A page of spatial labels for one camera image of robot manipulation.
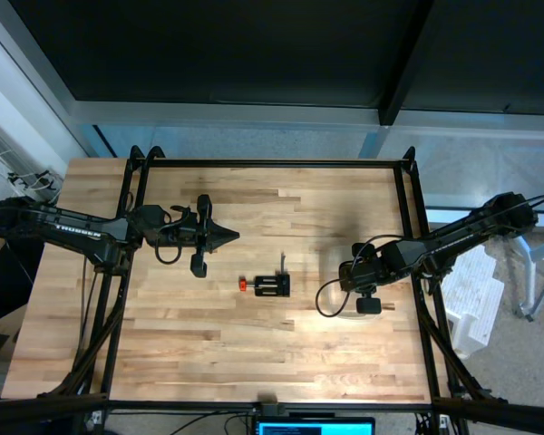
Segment black wall post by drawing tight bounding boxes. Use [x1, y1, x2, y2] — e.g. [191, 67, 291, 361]
[378, 0, 436, 127]

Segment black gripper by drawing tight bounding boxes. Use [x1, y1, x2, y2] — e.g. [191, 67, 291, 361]
[162, 195, 240, 278]
[338, 243, 384, 314]

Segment black table-level camera mount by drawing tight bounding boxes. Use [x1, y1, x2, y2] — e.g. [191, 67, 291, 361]
[257, 392, 281, 416]

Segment grey metal stand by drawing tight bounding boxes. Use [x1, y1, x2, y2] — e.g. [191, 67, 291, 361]
[510, 235, 544, 323]

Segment tangled cords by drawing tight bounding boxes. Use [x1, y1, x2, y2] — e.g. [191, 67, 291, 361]
[6, 168, 60, 192]

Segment black aluminium frame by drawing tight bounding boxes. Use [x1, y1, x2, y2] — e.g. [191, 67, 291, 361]
[0, 144, 544, 435]

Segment laptop with blue screen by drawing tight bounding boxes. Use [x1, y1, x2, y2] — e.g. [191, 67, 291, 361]
[252, 416, 376, 435]

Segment black vise with orange knob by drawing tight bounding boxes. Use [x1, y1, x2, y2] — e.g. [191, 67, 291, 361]
[238, 271, 292, 299]

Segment white foam block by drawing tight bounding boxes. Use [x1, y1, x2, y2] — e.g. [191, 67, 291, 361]
[439, 251, 505, 360]

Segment clear plastic tub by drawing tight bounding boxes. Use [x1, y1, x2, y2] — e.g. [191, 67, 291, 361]
[319, 246, 387, 322]

